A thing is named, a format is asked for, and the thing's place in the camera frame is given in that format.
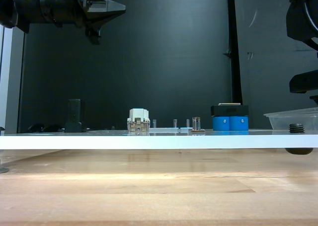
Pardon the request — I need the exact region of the tall black block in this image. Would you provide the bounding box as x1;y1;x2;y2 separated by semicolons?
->
64;98;85;133

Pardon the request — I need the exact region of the beige many-pin connector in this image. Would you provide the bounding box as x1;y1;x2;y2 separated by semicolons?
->
127;108;152;135

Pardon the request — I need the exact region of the white task board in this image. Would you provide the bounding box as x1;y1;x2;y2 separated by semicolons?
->
0;127;318;174

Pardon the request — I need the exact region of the small brass clamp fitting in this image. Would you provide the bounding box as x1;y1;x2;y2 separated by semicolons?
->
191;116;206;134

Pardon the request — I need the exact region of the wide black block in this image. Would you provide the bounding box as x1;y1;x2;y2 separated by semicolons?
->
210;103;250;118

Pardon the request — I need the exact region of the blue socket block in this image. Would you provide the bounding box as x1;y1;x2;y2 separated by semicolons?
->
230;115;249;132
212;115;232;132

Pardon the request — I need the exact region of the clear plastic container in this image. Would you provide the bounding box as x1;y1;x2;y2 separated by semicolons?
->
263;107;318;131

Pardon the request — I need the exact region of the black threaded stud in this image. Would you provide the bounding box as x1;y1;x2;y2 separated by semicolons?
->
288;123;306;134

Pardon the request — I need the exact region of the black frame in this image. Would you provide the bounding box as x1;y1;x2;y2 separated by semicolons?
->
223;0;243;103

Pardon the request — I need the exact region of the white flat rail fitting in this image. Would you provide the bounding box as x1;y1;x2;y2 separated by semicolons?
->
148;127;192;134

